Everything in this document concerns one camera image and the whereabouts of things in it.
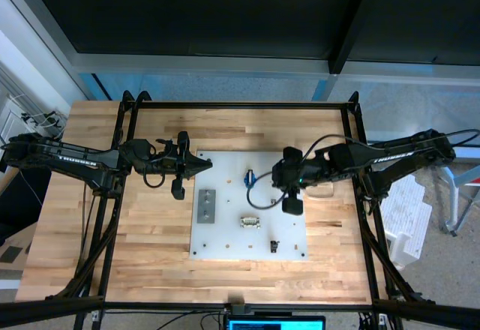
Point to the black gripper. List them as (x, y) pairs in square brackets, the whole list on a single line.
[(307, 170), (167, 163)]

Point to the black USB connector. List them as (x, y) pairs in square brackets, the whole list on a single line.
[(275, 243)]

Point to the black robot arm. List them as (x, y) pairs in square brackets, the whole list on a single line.
[(412, 150), (75, 159)]

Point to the grey multi-pin connector housing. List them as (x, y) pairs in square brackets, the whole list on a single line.
[(250, 222)]

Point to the white taskboard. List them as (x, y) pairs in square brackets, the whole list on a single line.
[(232, 240)]

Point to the clear plastic tub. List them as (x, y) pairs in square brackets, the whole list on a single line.
[(322, 193)]

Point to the grey metal plate with pegs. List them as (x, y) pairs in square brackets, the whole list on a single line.
[(210, 206)]

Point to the black socket housing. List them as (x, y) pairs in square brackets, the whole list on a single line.
[(273, 250)]

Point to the grey metal stand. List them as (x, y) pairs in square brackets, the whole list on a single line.
[(453, 213)]

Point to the laptop screen with blue edge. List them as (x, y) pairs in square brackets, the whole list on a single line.
[(273, 324)]

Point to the brown cardboard box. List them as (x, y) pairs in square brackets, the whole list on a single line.
[(26, 240)]

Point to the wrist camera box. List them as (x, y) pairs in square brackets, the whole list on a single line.
[(279, 174)]

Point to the blue connector mount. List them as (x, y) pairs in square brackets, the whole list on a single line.
[(249, 183)]

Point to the black aluminium frame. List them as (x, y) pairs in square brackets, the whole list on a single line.
[(240, 104)]

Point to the black room post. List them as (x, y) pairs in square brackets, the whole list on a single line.
[(349, 26)]

